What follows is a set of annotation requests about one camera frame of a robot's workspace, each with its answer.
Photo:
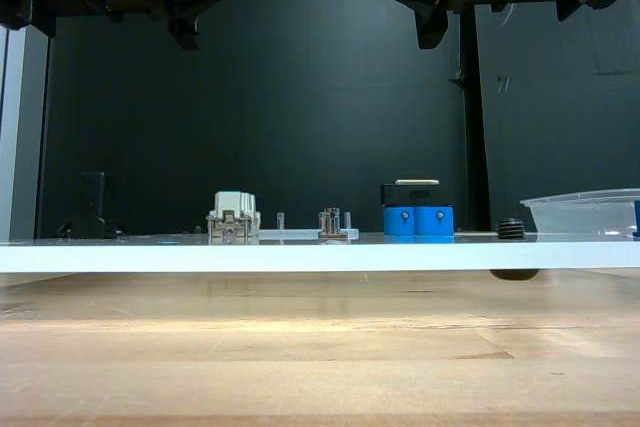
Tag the beige multi-pin connector housing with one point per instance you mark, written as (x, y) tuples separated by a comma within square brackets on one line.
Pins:
[(232, 217)]

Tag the small metal connector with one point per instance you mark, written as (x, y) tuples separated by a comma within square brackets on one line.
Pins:
[(331, 222)]

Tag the blue socket holder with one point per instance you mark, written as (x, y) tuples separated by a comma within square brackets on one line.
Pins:
[(400, 224)]

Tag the clear bar with metal clamps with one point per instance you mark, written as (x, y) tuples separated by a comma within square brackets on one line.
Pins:
[(290, 234)]

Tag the black knob screw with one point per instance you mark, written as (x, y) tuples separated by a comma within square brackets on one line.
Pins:
[(510, 229)]

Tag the white mounting board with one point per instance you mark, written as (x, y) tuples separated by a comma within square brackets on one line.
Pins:
[(320, 257)]

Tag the clear plastic tub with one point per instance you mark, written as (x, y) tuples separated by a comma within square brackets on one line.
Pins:
[(575, 217)]

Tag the black rubber foot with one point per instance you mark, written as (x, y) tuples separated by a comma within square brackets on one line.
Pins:
[(515, 275)]

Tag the black metal frame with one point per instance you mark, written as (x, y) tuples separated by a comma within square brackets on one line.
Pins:
[(475, 122)]

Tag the black upright bracket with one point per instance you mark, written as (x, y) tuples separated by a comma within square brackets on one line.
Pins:
[(92, 197)]

